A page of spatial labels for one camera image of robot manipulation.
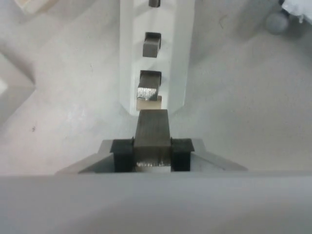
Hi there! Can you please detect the small metal square peg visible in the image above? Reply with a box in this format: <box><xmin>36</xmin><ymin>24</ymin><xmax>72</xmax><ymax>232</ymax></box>
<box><xmin>142</xmin><ymin>32</ymin><xmax>162</xmax><ymax>59</ymax></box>

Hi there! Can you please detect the grey round knob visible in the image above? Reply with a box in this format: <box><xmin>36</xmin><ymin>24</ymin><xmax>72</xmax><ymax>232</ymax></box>
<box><xmin>265</xmin><ymin>12</ymin><xmax>289</xmax><ymax>35</ymax></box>

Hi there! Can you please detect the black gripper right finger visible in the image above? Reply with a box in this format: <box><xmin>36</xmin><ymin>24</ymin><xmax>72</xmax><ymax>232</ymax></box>
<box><xmin>170</xmin><ymin>137</ymin><xmax>248</xmax><ymax>173</ymax></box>

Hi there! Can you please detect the white block holder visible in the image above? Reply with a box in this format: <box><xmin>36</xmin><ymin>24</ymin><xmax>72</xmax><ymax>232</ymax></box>
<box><xmin>0</xmin><ymin>52</ymin><xmax>37</xmax><ymax>124</ymax></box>

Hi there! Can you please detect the white crumpled part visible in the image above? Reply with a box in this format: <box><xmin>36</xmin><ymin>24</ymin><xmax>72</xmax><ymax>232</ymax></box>
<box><xmin>280</xmin><ymin>0</ymin><xmax>306</xmax><ymax>23</ymax></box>

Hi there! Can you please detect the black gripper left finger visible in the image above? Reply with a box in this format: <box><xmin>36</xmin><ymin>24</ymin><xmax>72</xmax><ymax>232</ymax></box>
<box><xmin>55</xmin><ymin>138</ymin><xmax>135</xmax><ymax>175</ymax></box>

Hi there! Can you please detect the white peg holder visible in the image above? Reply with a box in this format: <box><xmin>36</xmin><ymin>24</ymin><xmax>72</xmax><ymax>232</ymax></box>
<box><xmin>119</xmin><ymin>0</ymin><xmax>195</xmax><ymax>117</ymax></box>

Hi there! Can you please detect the large metal square peg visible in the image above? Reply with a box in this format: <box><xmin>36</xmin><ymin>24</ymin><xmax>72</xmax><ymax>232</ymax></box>
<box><xmin>132</xmin><ymin>109</ymin><xmax>173</xmax><ymax>173</ymax></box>

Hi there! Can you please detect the medium metal square peg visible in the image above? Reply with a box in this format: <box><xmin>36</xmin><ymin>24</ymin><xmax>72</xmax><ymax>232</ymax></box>
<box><xmin>136</xmin><ymin>70</ymin><xmax>163</xmax><ymax>102</ymax></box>

